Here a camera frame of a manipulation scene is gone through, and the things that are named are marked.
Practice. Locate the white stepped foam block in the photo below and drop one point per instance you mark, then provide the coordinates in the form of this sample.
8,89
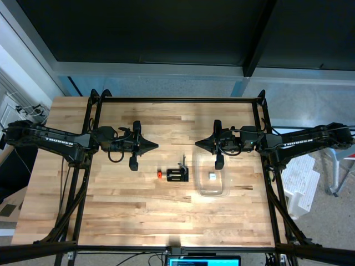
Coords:
302,183

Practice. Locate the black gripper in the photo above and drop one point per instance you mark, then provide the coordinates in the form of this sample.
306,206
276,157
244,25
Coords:
217,126
136,127

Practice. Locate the small white connector block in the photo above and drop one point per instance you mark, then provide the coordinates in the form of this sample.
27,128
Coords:
213,176

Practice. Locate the black metal table frame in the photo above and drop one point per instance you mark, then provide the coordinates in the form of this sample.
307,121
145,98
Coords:
177,100

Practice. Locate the black upright USB plug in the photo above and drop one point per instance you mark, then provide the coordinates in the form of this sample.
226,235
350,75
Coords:
183,159

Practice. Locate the black vise with orange knob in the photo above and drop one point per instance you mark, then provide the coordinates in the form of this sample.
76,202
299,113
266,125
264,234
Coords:
177,176

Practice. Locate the clear plastic tub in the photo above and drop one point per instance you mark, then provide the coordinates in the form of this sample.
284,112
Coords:
199,166

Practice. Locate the grey metal stand frame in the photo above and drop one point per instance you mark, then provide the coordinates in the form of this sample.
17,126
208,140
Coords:
334,171

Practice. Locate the brown cardboard box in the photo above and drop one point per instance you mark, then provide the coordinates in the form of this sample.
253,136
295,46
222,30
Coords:
16,196

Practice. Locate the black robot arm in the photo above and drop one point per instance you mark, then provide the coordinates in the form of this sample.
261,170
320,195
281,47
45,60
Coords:
298,143
55,138

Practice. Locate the laptop screen with blue edge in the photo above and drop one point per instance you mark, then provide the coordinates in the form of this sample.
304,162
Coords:
202,261

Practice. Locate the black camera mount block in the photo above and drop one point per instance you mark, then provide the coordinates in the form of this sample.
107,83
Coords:
175,250

